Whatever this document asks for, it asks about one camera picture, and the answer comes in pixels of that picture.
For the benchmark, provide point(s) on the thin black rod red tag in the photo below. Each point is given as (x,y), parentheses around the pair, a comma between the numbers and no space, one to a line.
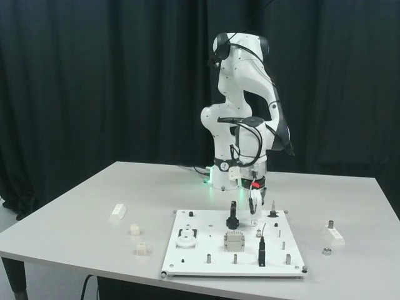
(255,185)

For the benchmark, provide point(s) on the black USB plug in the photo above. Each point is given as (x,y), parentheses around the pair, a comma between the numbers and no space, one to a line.
(262,251)

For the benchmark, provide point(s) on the white medium gear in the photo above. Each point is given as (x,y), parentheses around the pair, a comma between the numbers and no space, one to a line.
(188,233)

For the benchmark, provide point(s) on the dark table leg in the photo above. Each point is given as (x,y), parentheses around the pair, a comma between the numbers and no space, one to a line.
(14,278)

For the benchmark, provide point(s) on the white task board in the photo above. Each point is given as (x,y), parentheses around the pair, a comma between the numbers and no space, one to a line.
(212,247)

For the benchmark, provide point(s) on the white long peg holder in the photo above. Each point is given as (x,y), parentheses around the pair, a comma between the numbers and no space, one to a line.
(334,237)

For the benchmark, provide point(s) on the small white holder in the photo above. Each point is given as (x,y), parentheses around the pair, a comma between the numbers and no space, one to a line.
(134,229)
(141,248)

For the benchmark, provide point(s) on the metal D-SUB connector block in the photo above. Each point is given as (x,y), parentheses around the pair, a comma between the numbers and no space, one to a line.
(233,242)

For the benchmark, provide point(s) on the metal hex nut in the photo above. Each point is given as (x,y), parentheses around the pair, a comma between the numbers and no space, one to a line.
(327,251)

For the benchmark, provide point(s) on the metal bolt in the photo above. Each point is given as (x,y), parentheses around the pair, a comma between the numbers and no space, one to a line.
(273,207)

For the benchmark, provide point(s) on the white large gear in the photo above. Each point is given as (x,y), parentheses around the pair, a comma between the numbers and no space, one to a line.
(186,242)

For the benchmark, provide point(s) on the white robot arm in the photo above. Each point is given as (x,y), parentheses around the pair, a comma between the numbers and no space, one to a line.
(231,93)

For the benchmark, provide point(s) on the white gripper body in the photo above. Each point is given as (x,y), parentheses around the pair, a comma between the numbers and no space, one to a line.
(257,203)

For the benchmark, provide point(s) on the black waterproof plug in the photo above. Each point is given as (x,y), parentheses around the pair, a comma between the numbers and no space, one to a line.
(232,218)

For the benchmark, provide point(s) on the black curtain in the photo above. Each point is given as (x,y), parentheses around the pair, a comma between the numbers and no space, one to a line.
(93,78)

